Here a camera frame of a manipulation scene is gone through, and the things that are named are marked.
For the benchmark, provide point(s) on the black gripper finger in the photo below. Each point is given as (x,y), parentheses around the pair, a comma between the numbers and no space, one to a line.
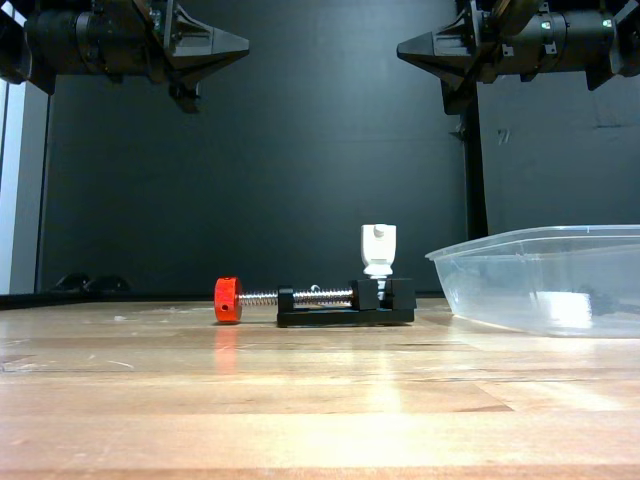
(450,50)
(200,47)

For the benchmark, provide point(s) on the white power receptacle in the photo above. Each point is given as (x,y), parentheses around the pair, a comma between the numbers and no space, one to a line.
(378,250)

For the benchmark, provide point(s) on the clear plastic tub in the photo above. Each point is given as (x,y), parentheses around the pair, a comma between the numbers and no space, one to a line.
(500,300)

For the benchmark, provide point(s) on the black vise with red knob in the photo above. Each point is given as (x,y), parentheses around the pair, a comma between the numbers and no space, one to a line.
(345,317)

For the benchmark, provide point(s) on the black frame post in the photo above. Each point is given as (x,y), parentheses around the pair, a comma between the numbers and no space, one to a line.
(475,175)

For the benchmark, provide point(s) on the black corner bracket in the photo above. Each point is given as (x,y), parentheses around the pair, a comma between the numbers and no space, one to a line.
(107,284)
(72,283)

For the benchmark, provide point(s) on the black frame rail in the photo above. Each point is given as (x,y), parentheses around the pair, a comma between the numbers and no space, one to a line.
(100,299)

